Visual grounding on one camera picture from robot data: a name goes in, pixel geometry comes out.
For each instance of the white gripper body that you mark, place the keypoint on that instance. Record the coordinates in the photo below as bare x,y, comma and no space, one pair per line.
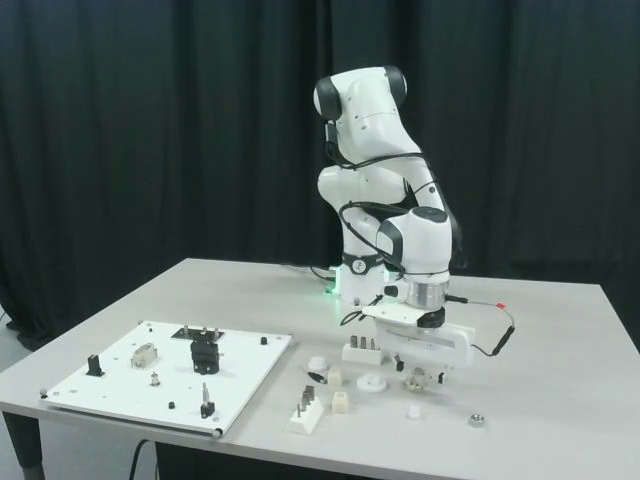
450,350

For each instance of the white waterproof plug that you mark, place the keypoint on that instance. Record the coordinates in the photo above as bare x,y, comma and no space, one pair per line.
416,382

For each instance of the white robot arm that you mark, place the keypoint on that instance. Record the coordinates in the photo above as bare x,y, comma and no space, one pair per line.
380,125

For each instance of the white large gear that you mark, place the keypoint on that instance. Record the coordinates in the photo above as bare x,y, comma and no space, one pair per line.
371,384

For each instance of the white round peg holder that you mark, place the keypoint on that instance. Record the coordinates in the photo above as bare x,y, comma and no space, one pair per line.
362,356

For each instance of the white small gear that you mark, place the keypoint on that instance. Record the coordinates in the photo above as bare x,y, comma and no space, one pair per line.
412,412

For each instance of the flat white mounting plate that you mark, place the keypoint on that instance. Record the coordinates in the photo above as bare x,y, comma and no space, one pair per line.
390,314

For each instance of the metal hex nut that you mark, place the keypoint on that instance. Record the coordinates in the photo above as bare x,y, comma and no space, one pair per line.
475,420

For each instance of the white square plug holder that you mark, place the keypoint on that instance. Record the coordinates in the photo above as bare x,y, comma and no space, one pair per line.
340,402
334,377

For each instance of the white medium gear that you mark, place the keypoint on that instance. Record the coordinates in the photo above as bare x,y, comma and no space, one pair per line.
316,363

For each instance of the black USB plug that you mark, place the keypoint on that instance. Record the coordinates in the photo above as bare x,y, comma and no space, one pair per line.
316,376

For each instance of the white square peg holder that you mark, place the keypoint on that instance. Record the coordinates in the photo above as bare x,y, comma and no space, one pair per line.
306,420

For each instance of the black D-SUB plug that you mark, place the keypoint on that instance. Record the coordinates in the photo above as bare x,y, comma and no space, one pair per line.
204,357

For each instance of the metal bolt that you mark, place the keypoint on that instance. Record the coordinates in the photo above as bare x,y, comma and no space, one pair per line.
205,394

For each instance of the white task board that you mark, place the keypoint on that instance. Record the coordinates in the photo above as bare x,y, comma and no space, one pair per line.
165,380

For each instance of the metal BNC plug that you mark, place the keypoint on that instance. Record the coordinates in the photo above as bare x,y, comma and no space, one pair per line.
155,380

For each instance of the black curtain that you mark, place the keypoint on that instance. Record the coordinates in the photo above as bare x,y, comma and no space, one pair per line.
150,125

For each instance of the black table leg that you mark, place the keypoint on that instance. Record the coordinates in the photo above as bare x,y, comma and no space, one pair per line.
22,445

